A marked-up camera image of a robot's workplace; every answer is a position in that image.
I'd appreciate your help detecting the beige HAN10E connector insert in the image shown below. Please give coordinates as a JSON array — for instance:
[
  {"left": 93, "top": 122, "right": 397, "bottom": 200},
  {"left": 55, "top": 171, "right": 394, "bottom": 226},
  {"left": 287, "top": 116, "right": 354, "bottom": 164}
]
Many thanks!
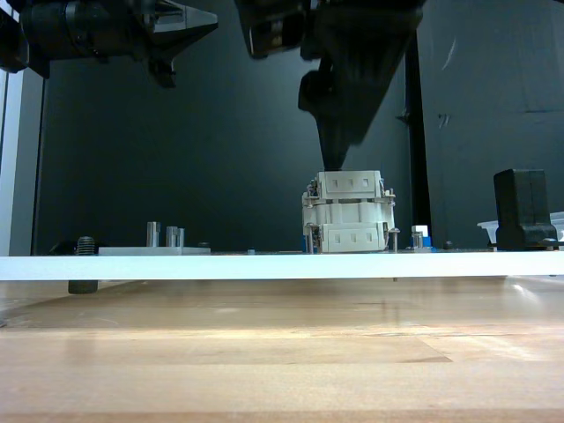
[{"left": 308, "top": 170, "right": 397, "bottom": 208}]

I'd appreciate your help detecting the beige HAN10E connector socket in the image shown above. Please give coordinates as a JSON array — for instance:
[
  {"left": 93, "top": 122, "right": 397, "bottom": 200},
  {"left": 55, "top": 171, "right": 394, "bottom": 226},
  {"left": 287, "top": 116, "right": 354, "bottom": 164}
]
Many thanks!
[{"left": 301, "top": 200, "right": 401, "bottom": 256}]

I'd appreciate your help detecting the black connector housing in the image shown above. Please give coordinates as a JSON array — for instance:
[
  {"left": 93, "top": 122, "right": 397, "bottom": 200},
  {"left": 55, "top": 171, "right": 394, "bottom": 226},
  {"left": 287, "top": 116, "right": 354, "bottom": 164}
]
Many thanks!
[{"left": 493, "top": 168, "right": 559, "bottom": 253}]

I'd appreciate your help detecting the small grey terminal block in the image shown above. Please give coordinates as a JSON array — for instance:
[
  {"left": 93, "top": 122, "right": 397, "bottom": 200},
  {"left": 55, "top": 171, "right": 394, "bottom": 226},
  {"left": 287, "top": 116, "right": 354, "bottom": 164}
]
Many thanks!
[{"left": 410, "top": 224, "right": 433, "bottom": 253}]

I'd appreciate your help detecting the white task board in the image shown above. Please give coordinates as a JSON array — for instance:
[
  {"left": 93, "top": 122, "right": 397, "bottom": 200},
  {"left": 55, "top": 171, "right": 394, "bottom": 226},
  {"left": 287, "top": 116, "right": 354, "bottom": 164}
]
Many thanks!
[{"left": 0, "top": 249, "right": 564, "bottom": 282}]

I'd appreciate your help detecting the clear plastic tub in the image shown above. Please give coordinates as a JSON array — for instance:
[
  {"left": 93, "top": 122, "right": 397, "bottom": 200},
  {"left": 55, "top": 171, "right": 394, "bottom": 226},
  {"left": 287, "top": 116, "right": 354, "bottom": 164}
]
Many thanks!
[{"left": 477, "top": 211, "right": 564, "bottom": 248}]

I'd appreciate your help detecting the grey metal plate with pins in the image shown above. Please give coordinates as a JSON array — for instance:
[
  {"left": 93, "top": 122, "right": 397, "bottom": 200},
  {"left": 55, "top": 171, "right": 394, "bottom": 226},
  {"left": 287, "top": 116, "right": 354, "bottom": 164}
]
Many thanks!
[{"left": 98, "top": 221, "right": 212, "bottom": 256}]

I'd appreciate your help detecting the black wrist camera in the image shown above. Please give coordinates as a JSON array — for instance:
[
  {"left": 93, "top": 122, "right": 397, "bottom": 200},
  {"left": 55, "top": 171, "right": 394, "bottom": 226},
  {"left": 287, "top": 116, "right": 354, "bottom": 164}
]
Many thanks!
[{"left": 244, "top": 11, "right": 308, "bottom": 62}]

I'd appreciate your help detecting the black wall post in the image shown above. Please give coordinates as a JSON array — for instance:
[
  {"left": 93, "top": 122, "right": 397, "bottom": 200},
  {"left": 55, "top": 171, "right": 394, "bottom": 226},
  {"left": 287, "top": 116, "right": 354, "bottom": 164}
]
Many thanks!
[{"left": 403, "top": 26, "right": 432, "bottom": 250}]

